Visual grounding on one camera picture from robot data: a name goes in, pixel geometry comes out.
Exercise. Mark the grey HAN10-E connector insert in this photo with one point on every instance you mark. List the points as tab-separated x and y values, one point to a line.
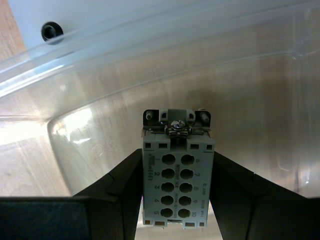
177	182

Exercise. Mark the white mounting board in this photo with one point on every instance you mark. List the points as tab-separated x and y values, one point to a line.
100	12

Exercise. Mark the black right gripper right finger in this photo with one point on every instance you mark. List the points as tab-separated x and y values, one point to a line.
250	207

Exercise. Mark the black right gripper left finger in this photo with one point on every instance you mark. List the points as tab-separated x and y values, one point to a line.
117	200

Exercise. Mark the clear plastic tub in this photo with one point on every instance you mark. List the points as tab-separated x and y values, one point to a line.
225	87

